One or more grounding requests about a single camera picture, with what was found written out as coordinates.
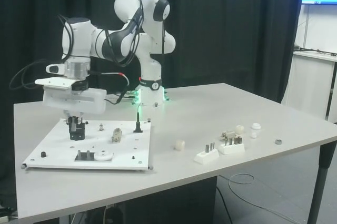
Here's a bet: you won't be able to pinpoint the black box under table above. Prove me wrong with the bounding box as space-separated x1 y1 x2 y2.
115 175 219 224

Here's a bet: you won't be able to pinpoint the grey floor cable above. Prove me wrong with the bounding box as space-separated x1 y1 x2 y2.
227 173 264 210

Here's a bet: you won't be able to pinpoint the white task board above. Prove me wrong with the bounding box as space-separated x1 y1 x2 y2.
21 118 155 174

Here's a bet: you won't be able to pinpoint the metal D-SUB plug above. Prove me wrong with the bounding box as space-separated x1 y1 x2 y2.
219 129 236 141

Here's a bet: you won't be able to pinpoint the black floor cable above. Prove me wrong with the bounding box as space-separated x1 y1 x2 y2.
216 179 237 224

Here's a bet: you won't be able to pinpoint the white large gear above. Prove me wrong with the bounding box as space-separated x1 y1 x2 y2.
94 149 114 162

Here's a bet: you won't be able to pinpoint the grey cable with red tags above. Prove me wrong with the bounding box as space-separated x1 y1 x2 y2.
88 70 131 104

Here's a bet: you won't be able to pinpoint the black curtains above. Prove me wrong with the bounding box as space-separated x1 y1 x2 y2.
0 0 308 109

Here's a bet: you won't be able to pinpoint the white cabinet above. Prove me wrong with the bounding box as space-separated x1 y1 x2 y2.
282 49 337 124

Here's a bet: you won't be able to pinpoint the flat white mounting plate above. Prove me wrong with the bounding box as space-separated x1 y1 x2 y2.
35 77 75 89

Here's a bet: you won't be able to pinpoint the black looped cable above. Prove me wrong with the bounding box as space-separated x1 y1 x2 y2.
9 62 66 90

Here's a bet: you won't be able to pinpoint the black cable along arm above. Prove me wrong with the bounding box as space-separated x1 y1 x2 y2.
104 0 145 67

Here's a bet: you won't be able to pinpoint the black plug with short cable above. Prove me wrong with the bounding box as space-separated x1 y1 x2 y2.
133 104 143 134

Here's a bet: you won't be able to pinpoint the silver wrist ring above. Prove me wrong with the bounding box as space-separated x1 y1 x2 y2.
64 60 92 80

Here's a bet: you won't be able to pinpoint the white holder with thin pegs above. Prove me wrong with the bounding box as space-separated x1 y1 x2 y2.
193 148 220 166

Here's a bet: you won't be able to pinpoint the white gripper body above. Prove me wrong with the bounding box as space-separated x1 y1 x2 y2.
42 87 107 116

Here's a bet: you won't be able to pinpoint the white holder with thick pegs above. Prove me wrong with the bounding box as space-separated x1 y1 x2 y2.
217 141 246 156

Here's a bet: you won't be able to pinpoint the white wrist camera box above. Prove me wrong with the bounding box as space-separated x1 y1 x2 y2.
45 63 65 75

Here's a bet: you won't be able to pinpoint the black table leg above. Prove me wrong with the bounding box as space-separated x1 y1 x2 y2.
310 144 333 224

